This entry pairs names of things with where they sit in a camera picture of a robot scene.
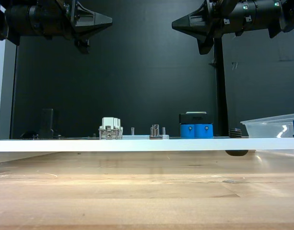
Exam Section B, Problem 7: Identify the beige rectangular connector housing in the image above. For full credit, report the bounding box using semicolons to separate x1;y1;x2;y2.
98;116;124;140

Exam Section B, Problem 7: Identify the small metal connector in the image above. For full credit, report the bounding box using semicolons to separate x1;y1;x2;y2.
149;124;163;139

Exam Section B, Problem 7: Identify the clear plastic tub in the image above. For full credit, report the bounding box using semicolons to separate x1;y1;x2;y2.
240;113;294;139

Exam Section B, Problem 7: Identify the white board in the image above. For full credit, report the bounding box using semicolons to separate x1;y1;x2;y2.
0;138;294;153

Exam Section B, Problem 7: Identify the blue connector mount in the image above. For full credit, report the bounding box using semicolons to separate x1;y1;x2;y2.
180;123;214;139

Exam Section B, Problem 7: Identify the small black bracket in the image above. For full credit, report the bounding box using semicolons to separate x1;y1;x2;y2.
20;108;63;139

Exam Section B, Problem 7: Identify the black connector with silver top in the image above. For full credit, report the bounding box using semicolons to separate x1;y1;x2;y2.
179;111;209;125

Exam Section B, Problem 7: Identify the black vertical post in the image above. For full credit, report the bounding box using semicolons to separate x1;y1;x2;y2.
210;35;231;138

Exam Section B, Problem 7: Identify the black round board foot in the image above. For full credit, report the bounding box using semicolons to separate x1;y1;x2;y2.
224;150;249;157

